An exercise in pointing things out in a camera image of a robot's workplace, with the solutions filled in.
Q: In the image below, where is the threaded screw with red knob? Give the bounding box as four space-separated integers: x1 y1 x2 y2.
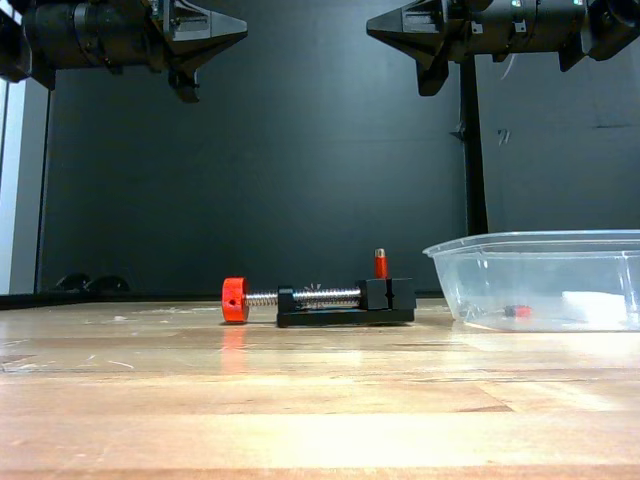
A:
220 276 362 326

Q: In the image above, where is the black frame post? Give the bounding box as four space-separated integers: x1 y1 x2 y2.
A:
448 59 490 236

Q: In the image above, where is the clear plastic tub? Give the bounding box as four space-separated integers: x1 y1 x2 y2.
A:
421 228 640 335

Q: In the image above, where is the black clamp body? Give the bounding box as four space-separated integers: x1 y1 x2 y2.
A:
276 276 417 330

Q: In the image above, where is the white foam block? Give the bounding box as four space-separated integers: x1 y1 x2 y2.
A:
559 289 630 322

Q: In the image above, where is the black frame corner bracket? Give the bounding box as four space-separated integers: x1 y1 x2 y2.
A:
55 272 92 294
85 273 132 294

